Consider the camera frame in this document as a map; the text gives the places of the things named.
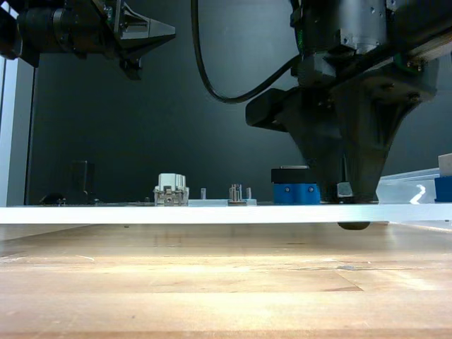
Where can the small threaded metal stud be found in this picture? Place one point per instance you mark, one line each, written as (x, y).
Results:
(231, 193)
(203, 193)
(249, 193)

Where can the black clamp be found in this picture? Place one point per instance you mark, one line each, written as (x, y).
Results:
(83, 183)

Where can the blue and white connector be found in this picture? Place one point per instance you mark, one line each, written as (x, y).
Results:
(444, 190)

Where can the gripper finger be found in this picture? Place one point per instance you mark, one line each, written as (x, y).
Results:
(141, 47)
(388, 106)
(310, 123)
(159, 30)

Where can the clear plastic tub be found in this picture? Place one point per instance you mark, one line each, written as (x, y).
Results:
(406, 187)

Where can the silver M12 hex nut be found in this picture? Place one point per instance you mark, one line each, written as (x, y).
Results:
(345, 190)

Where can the small metal connector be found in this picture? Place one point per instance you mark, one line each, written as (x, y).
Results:
(238, 194)

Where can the blue connector mount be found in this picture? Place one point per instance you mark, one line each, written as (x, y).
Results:
(295, 193)

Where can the white board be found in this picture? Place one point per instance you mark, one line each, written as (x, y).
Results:
(176, 213)

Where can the grey connector housing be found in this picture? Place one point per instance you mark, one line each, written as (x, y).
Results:
(171, 187)

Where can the black rubber board foot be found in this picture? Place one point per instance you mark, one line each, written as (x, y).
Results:
(354, 225)

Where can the black connector block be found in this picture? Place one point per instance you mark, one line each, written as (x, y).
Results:
(289, 174)

